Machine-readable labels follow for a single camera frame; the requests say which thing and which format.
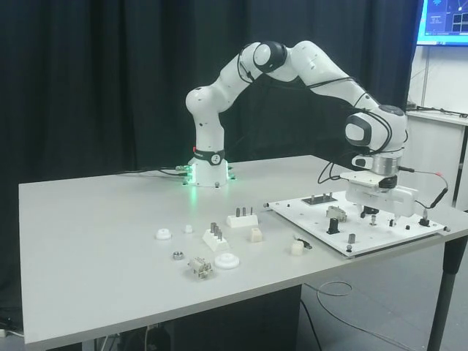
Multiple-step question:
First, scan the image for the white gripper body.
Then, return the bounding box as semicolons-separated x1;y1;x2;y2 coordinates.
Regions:
345;184;418;218

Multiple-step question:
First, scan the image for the thin black cable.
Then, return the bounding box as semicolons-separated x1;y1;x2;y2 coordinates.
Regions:
404;103;468;118

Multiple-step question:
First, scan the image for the black curtain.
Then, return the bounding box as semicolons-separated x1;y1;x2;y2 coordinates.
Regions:
0;0;423;330

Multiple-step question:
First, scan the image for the white square peg holder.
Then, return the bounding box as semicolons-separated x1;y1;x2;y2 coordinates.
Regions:
201;229;232;253

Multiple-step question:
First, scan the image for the black base cable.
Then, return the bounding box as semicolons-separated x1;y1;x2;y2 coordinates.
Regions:
118;166;191;178

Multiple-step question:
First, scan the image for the blue screen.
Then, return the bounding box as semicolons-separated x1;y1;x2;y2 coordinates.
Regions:
416;0;468;47

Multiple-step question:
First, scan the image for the thin black rod on wire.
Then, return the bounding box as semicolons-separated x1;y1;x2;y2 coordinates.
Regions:
398;166;450;209

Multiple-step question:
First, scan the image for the white task board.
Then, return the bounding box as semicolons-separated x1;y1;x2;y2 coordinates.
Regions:
263;188;451;261

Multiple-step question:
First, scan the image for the grey floor cable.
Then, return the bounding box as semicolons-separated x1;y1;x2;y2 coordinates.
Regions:
305;279;431;351

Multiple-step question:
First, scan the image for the white cabinet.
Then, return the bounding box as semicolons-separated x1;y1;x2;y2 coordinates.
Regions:
405;107;468;214

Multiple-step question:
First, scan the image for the grey table leg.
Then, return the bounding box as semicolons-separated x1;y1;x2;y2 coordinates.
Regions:
426;233;461;351

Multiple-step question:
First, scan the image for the white round peg holder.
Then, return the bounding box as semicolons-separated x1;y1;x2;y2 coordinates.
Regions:
226;213;261;229

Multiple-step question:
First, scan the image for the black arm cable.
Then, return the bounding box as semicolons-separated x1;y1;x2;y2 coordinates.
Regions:
236;50;403;186

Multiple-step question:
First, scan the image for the white large gear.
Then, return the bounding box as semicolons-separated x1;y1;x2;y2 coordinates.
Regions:
214;253;241;271

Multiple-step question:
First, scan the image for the grey waterproof plug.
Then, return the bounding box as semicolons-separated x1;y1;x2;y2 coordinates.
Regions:
185;257;206;281

